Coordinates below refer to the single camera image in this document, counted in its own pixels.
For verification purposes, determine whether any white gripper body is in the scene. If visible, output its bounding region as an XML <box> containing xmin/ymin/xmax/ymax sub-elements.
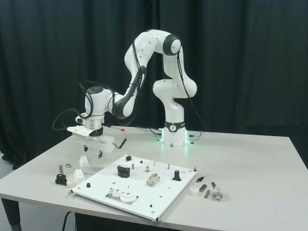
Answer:
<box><xmin>73</xmin><ymin>133</ymin><xmax>115</xmax><ymax>153</ymax></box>

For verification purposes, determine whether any clear Ethernet plug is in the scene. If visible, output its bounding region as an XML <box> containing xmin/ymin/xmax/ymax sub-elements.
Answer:
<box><xmin>212</xmin><ymin>186</ymin><xmax>223</xmax><ymax>201</ymax></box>

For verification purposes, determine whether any black plug with metal peg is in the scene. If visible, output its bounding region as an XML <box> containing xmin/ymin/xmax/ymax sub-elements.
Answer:
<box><xmin>55</xmin><ymin>165</ymin><xmax>67</xmax><ymax>186</ymax></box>

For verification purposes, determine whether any white large gear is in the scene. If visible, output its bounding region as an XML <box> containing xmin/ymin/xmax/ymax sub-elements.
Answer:
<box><xmin>120</xmin><ymin>192</ymin><xmax>135</xmax><ymax>204</ymax></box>

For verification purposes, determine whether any white task board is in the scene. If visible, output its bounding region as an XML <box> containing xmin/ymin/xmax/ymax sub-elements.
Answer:
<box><xmin>69</xmin><ymin>154</ymin><xmax>198</xmax><ymax>222</ymax></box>

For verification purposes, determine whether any metal waterproof plug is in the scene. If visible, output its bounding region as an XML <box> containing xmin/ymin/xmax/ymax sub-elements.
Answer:
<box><xmin>146</xmin><ymin>175</ymin><xmax>158</xmax><ymax>187</ymax></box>

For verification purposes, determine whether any black upright socket block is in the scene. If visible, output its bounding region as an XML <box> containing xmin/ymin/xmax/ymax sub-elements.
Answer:
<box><xmin>171</xmin><ymin>169</ymin><xmax>182</xmax><ymax>182</ymax></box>

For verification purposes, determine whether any black table leg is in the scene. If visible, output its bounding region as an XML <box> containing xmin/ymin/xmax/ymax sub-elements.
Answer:
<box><xmin>0</xmin><ymin>197</ymin><xmax>19</xmax><ymax>231</ymax></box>

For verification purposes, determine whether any black curtain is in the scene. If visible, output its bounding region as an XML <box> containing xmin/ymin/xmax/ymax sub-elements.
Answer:
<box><xmin>0</xmin><ymin>0</ymin><xmax>308</xmax><ymax>169</ymax></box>

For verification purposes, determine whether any thin black rod on wire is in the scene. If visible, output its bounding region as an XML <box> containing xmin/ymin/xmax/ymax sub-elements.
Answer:
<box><xmin>113</xmin><ymin>135</ymin><xmax>128</xmax><ymax>149</ymax></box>

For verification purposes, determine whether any black looped wrist cable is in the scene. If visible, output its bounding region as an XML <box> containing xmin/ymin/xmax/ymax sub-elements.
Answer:
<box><xmin>52</xmin><ymin>108</ymin><xmax>85</xmax><ymax>132</ymax></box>

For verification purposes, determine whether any black cable under table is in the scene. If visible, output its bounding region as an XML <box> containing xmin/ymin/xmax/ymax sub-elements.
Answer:
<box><xmin>62</xmin><ymin>210</ymin><xmax>76</xmax><ymax>231</ymax></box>

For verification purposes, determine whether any black base cable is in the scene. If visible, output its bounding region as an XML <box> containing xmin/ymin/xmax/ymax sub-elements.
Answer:
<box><xmin>187</xmin><ymin>130</ymin><xmax>204</xmax><ymax>142</ymax></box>

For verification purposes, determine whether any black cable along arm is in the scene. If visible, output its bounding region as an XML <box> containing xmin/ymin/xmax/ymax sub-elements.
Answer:
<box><xmin>176</xmin><ymin>47</ymin><xmax>196</xmax><ymax>139</ymax></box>

